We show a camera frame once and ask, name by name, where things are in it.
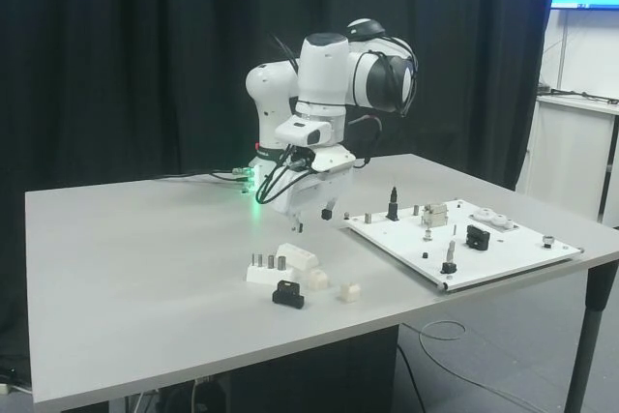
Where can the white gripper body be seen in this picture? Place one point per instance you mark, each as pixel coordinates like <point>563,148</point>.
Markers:
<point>314,190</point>

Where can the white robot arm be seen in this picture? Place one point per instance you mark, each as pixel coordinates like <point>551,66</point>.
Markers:
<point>321,69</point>

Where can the black D-SUB plug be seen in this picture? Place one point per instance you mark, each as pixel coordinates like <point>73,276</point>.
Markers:
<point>288,294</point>

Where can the white holder with holes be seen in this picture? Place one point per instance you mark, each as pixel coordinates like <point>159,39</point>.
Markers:
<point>300,254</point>

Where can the flat white mounting plate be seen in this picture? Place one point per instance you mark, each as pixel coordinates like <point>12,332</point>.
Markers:
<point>334,157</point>

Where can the small cream plug holder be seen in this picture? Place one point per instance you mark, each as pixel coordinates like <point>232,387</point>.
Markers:
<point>350,292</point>
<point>317,279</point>

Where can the white peg holder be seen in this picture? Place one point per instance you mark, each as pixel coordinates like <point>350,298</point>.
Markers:
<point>266,275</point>

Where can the black USB plug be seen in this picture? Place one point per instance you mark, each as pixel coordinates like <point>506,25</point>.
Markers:
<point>392,205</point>

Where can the metal BNC plug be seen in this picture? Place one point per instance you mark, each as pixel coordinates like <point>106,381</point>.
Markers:
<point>427,235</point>

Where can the white large gear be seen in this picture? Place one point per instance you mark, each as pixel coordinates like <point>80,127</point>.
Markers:
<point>484,214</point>

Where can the white task board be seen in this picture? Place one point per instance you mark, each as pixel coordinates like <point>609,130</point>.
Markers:
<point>483,258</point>

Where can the white medium gear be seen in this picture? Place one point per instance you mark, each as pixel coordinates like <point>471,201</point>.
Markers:
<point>497,219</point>

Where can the white small gear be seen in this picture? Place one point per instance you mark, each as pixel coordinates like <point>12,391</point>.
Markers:
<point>507,224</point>

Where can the black curtain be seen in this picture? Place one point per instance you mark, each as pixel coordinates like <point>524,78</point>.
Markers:
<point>145,45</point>

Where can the white cabinet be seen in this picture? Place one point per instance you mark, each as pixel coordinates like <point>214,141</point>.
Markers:
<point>570,161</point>

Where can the dark table leg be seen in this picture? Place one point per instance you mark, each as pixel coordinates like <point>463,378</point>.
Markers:
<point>592,326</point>

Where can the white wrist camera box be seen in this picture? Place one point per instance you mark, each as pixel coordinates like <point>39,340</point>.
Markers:
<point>302,131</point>

